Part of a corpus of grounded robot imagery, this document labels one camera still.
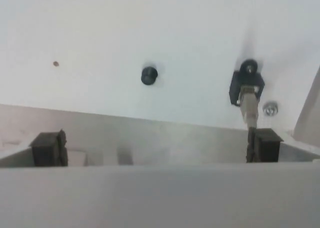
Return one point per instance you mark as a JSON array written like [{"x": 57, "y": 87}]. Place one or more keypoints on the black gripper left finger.
[{"x": 47, "y": 150}]

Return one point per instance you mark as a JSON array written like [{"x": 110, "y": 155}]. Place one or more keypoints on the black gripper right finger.
[{"x": 266, "y": 148}]

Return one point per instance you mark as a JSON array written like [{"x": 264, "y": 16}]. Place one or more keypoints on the white task board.
[{"x": 125, "y": 38}]

